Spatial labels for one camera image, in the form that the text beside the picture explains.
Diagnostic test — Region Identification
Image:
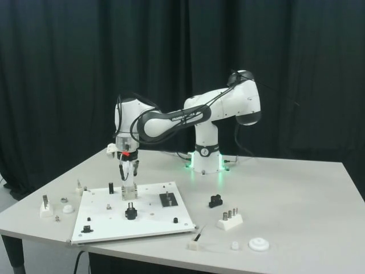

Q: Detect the black table panel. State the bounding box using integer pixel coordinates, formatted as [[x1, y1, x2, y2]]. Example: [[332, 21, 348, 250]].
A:
[[87, 251, 183, 274]]

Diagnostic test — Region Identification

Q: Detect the black D-SUB plug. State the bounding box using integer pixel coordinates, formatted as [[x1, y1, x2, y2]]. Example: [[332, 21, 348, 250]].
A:
[[207, 194, 224, 208]]

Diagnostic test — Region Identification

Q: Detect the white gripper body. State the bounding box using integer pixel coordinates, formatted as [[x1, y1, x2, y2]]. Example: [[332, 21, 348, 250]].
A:
[[121, 158, 140, 183]]

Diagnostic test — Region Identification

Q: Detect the thin black rod red tag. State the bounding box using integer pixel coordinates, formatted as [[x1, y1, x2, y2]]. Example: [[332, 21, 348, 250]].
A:
[[118, 151, 131, 181]]

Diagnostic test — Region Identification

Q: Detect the silver wrist ring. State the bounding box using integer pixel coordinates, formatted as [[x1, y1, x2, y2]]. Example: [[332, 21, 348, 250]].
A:
[[115, 136, 140, 152]]

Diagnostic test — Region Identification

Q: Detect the black table leg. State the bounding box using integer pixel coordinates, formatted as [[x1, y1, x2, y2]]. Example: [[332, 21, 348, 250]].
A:
[[1, 234, 26, 274]]

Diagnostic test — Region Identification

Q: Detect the white task board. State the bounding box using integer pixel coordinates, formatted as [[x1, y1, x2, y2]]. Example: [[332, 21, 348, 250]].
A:
[[67, 181, 198, 246]]

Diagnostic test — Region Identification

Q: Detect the white round peg holder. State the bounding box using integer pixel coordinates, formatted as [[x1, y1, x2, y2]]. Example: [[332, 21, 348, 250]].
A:
[[216, 215, 244, 231]]

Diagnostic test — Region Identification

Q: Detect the black wrist band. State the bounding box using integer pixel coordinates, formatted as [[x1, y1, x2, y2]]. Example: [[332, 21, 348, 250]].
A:
[[117, 151, 140, 161]]

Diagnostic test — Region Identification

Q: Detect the white square peg holder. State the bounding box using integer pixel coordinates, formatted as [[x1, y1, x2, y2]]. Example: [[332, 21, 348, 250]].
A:
[[39, 204, 54, 219]]

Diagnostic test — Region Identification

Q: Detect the black curtain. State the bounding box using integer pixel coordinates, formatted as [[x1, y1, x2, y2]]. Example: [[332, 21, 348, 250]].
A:
[[0, 0, 365, 198]]

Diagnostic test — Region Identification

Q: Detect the white large gear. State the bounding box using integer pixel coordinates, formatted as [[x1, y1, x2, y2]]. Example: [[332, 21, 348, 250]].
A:
[[248, 237, 270, 253]]

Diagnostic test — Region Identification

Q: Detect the black base cable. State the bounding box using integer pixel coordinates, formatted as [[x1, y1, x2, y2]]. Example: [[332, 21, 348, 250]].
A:
[[174, 150, 193, 162]]

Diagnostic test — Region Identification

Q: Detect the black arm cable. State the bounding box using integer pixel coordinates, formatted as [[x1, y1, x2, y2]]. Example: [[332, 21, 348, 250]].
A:
[[115, 68, 259, 145]]

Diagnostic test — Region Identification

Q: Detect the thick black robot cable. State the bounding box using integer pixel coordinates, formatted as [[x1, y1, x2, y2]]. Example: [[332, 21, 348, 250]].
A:
[[234, 121, 256, 158]]

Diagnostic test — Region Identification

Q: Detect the black floor cable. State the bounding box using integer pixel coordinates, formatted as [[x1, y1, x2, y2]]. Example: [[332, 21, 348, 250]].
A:
[[74, 249, 87, 274]]

